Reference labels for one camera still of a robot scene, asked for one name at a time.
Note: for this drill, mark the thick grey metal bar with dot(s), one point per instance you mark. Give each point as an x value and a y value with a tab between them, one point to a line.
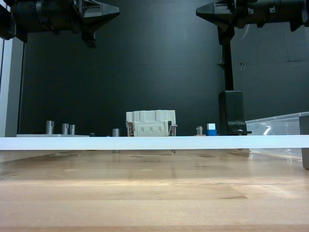
116	133

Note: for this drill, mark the black upright bracket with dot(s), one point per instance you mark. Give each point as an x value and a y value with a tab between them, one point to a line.
231	108

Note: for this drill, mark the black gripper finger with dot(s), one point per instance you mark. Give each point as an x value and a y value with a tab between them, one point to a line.
208	10
108	10

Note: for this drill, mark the small blue white connector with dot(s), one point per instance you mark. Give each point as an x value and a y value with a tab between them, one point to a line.
211	129

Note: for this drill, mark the white taskboard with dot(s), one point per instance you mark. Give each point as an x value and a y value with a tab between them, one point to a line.
154	143

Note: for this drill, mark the grey metal partition frame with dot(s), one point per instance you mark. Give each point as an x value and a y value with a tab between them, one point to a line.
13	91

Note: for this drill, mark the beige connector housing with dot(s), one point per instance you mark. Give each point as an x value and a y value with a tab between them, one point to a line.
150	120

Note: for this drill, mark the silver housing screw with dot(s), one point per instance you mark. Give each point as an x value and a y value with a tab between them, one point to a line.
173	130

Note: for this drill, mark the clear plastic tub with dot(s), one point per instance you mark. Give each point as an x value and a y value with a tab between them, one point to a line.
272	125

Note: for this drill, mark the black upright post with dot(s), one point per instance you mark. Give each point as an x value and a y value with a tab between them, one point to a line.
228	72

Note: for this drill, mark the grey metal plate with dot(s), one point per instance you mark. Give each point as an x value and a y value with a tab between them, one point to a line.
48	135

